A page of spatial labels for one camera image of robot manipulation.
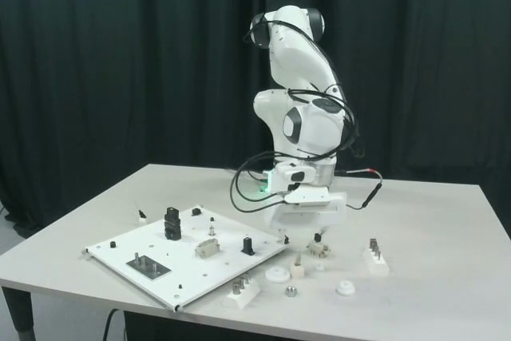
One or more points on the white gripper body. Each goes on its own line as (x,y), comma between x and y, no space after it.
(307,213)

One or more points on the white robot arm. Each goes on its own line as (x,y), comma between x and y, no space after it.
(295,77)

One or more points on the white Ethernet plug holder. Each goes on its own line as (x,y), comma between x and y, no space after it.
(298,272)

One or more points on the beige waterproof plug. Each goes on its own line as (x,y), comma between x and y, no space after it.
(318,251)

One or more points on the white large gear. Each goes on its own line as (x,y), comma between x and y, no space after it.
(277,274)

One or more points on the black USB plug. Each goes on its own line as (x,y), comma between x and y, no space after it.
(248,246)

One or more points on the metal hex nut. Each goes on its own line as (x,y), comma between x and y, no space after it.
(290,291)

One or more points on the metal square peg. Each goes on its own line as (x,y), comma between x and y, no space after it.
(378,254)
(373,246)

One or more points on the white medium gear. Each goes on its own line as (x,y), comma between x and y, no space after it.
(345,288)

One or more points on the metal round peg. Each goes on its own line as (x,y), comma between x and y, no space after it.
(236,288)
(243,283)

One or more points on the white square peg holder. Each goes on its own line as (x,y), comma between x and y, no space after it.
(375,267)

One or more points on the white round peg holder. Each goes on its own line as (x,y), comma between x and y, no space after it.
(243,299)

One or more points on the metal BNC plug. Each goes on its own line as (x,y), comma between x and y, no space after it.
(211,228)

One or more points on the black D-SUB plug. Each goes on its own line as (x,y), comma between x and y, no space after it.
(172,225)

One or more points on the small white holder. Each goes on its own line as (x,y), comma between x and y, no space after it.
(143,221)

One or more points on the small black plug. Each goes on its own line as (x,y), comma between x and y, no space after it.
(140,213)

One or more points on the white task board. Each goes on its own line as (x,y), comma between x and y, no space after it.
(131,249)

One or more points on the black curtain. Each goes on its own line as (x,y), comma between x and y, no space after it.
(100,77)

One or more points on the black table leg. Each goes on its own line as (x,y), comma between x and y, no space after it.
(18,317)

